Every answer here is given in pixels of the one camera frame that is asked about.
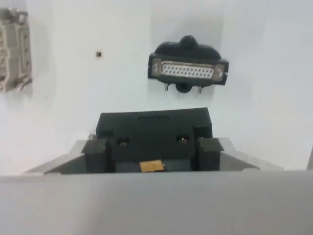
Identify black D-SUB plug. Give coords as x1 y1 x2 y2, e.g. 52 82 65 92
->
94 107 214 173

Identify white task board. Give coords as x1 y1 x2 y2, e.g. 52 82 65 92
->
0 0 313 176

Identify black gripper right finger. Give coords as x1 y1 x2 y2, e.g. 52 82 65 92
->
198 137 285 172

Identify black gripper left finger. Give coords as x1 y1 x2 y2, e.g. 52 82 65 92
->
23 138 112 176

